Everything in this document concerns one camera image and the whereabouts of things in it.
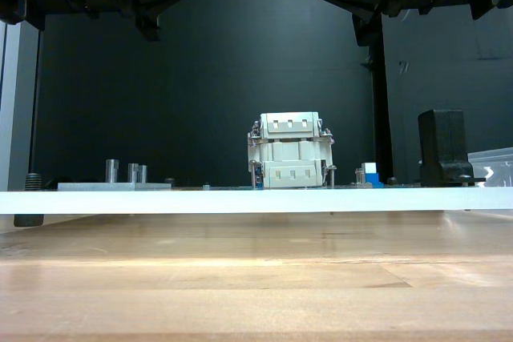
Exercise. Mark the black screw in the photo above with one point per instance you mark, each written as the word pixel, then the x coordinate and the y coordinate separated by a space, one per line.
pixel 392 180
pixel 34 182

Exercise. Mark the beige HAN10E connector insert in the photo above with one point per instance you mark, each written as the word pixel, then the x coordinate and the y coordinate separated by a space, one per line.
pixel 290 127

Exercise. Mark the blue connector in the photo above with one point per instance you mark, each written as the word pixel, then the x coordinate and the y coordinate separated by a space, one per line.
pixel 259 183

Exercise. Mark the black clamp block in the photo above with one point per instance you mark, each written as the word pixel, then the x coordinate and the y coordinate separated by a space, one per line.
pixel 441 142

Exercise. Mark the grey metal plate with pegs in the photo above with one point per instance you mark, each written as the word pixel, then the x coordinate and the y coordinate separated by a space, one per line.
pixel 100 186

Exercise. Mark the beige HAN10E socket base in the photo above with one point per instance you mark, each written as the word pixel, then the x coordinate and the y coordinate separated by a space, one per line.
pixel 292 175

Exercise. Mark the clear plastic tub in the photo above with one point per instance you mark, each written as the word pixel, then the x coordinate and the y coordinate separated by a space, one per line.
pixel 497 170

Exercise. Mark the blue and white plug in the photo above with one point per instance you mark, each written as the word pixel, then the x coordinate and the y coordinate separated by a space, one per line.
pixel 370 175

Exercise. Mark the black board foot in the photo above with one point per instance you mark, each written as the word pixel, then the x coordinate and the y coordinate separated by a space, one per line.
pixel 28 220

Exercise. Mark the white task board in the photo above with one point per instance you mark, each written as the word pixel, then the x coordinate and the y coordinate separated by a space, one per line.
pixel 256 202

